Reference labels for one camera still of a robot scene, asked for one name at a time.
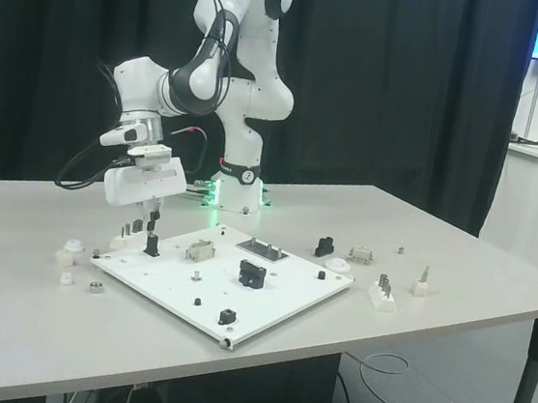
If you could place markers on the white round peg holder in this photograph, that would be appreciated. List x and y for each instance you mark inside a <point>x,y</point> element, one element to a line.
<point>381,302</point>

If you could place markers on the black USB plug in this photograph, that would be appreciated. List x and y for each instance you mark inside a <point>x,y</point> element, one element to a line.
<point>152,232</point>

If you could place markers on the metal hex bolt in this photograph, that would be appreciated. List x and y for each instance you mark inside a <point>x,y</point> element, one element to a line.
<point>96,287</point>

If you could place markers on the black curtains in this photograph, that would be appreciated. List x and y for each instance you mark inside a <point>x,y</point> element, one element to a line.
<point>409,81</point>

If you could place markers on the large metal round peg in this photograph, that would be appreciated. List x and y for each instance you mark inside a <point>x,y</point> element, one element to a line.
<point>382,280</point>

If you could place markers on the white small gear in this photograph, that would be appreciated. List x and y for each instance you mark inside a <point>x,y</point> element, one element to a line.
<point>66,278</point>

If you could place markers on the large metal square peg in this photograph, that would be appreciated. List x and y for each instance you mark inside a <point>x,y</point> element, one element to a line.
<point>136,226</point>

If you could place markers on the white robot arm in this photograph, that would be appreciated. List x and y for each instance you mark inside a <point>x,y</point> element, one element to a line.
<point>257,93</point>

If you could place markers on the white large gear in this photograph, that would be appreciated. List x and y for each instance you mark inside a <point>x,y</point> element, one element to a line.
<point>339,264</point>

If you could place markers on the white medium gear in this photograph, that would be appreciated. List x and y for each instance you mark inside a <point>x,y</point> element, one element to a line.
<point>74,246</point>

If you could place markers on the white cabinet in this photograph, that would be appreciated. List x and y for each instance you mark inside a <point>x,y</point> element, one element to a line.
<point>530,216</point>

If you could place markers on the medium metal round peg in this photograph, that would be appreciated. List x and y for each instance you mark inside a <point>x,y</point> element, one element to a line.
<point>387,285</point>

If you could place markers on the black D-SUB plug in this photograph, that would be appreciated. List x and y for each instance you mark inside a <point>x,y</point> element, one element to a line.
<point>324,248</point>

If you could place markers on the white task board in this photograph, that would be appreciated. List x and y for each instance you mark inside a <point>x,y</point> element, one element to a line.
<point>168,277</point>

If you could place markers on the small white plug holder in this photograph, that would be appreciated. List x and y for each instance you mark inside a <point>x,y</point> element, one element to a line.
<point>419,289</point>

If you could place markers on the beige waterproof plug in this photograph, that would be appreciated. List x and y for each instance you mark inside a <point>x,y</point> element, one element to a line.
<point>360,254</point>

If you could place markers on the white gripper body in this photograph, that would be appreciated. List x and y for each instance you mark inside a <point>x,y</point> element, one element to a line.
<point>124,190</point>

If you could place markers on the grey Ethernet plug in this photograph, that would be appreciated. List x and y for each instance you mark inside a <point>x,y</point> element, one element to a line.
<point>424,275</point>

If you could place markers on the white square peg holder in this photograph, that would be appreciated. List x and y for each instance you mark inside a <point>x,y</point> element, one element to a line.
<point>123,242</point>

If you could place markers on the thin metal round peg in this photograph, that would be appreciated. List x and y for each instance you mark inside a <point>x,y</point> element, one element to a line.
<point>390,290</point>

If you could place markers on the cream empty plug holder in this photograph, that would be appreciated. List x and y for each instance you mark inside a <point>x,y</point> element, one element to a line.
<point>63,258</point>

